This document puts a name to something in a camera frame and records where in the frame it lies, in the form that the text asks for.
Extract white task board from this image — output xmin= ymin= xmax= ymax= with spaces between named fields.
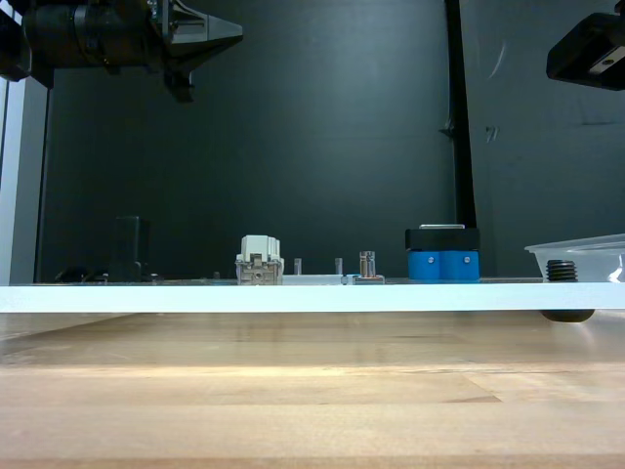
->
xmin=0 ymin=281 xmax=625 ymax=315

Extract black threaded screw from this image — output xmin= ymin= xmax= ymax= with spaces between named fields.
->
xmin=545 ymin=258 xmax=578 ymax=283

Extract blue black D-sub connector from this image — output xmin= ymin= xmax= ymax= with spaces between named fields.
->
xmin=403 ymin=223 xmax=483 ymax=283

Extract black rubber board foot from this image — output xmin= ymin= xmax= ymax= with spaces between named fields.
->
xmin=538 ymin=309 xmax=597 ymax=324

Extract clear plastic tub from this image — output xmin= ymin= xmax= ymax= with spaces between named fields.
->
xmin=523 ymin=233 xmax=625 ymax=284

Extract beige connector housing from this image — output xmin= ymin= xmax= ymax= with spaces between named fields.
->
xmin=234 ymin=234 xmax=285 ymax=286

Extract black vertical post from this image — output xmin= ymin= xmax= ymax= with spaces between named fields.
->
xmin=441 ymin=0 xmax=479 ymax=231

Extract aluminium clamp block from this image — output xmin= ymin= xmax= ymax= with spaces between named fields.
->
xmin=281 ymin=256 xmax=360 ymax=286

